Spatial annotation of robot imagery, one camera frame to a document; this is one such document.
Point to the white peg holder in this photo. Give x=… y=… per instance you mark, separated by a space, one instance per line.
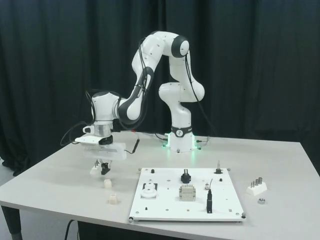
x=255 y=191

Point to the small white wrist camera box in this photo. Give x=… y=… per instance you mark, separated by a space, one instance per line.
x=88 y=129

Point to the metal bolt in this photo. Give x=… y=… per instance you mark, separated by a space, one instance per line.
x=261 y=200

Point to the metal BNC plug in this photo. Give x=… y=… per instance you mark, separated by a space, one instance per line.
x=207 y=186

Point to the white medium gear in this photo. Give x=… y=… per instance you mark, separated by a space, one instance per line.
x=149 y=187

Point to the black table leg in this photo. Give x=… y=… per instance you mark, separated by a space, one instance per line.
x=10 y=222

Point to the black D-SUB plug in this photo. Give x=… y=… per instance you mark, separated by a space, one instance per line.
x=104 y=168

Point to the white task board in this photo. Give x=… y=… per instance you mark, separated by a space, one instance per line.
x=172 y=210

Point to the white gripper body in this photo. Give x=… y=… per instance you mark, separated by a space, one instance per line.
x=105 y=151

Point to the small metal peg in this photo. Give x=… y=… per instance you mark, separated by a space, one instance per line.
x=253 y=184

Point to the black USB plug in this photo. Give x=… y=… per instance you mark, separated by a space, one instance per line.
x=209 y=201

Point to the white plug holder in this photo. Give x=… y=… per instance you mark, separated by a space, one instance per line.
x=94 y=172
x=113 y=200
x=107 y=184

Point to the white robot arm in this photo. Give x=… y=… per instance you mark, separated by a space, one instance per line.
x=178 y=115

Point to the black curtain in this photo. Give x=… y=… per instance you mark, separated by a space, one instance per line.
x=50 y=62

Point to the metal D-SUB socket block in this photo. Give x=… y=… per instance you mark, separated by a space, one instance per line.
x=187 y=194

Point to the white large gear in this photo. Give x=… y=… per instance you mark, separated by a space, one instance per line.
x=149 y=194

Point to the large metal peg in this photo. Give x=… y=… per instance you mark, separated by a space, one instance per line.
x=262 y=180

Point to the black waterproof plug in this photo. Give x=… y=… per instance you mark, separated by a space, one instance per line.
x=185 y=178

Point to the medium metal peg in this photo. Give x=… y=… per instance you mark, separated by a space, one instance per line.
x=257 y=182

